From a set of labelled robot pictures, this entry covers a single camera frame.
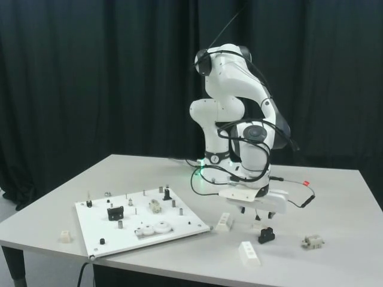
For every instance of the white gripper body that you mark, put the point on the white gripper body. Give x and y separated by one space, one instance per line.
269 204

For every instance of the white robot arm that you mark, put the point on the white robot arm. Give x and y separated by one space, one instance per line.
227 77

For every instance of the USB plug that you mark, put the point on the USB plug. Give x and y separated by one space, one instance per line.
257 217

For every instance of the black D-SUB plug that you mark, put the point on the black D-SUB plug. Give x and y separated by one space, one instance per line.
115 214
266 235

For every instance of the white holder with holes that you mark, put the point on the white holder with holes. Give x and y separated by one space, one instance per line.
249 253
224 222

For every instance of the black tall plug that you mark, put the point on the black tall plug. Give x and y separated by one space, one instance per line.
166 194

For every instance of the white large gear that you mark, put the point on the white large gear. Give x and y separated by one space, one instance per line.
163 227

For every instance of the white medium gear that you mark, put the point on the white medium gear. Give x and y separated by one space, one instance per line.
147 230

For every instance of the white small gear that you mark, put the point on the white small gear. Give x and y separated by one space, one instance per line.
138 231

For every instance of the metal BNC plug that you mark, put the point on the metal BNC plug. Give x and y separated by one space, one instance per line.
130 202

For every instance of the white task board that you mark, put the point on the white task board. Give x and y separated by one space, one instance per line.
125 239

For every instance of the thick metal round peg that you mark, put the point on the thick metal round peg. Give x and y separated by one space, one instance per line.
119 224

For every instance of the metal bolt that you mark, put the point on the metal bolt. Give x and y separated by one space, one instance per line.
88 198

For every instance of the white cube holder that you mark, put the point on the white cube holder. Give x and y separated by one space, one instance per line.
66 236

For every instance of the black curtains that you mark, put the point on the black curtains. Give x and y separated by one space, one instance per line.
89 74

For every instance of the dark table leg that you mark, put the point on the dark table leg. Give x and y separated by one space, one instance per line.
13 266

